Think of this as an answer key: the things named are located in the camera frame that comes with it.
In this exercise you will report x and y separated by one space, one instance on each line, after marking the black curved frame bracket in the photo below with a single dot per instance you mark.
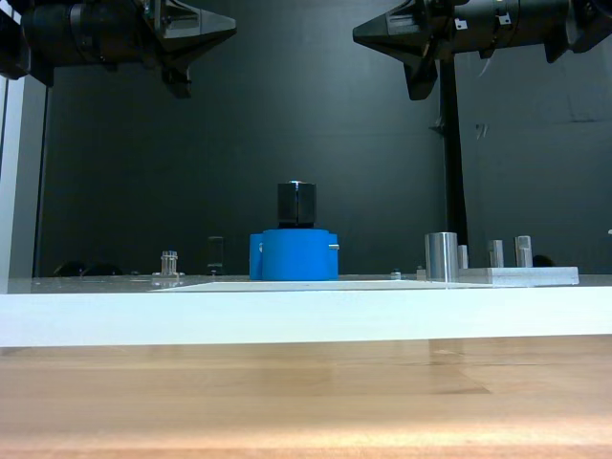
543 261

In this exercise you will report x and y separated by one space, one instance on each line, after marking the black connector plug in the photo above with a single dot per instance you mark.
296 205

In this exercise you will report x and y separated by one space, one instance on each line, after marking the small black socket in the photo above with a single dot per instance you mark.
216 253

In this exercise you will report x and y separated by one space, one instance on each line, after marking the black wall post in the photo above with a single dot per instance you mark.
452 167

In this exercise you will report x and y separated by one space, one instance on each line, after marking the grey metal peg block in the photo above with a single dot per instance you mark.
526 276

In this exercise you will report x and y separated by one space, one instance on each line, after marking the large steel cylinder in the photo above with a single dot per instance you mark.
441 258

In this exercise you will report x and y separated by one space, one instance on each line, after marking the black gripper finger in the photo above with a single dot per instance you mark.
406 50
196 48
201 21
401 26

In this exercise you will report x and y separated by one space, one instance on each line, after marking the thin round metal peg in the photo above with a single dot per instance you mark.
462 257

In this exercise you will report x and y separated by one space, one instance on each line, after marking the blue round plug fixture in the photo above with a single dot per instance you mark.
296 258

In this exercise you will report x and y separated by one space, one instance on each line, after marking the white plastic task board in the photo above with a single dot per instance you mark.
306 315

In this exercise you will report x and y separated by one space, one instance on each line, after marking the notched square metal peg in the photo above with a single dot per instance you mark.
523 253

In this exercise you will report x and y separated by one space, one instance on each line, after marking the grey enclosure frame post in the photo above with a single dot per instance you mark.
24 191

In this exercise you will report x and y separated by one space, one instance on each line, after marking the small clear plastic fitting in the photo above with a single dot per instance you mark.
168 264

